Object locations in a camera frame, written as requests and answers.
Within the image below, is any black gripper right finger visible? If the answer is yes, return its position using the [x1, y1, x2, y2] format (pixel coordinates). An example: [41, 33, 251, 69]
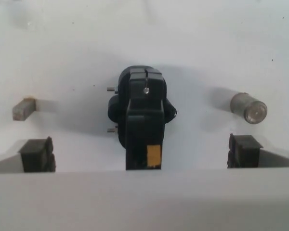
[226, 133, 289, 169]

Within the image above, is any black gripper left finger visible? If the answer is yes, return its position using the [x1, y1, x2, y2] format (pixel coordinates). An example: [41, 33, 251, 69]
[0, 136, 56, 174]

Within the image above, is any black D-SUB plug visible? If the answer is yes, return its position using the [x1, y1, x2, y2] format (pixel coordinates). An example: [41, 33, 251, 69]
[106, 65, 178, 171]

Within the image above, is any metal round peg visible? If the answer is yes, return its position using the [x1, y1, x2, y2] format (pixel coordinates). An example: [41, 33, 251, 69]
[230, 92, 268, 125]

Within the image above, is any metal square peg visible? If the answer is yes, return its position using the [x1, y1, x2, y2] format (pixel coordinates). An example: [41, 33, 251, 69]
[12, 97, 37, 121]

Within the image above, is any white task board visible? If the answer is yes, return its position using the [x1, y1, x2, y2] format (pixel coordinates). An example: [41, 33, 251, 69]
[0, 0, 289, 174]

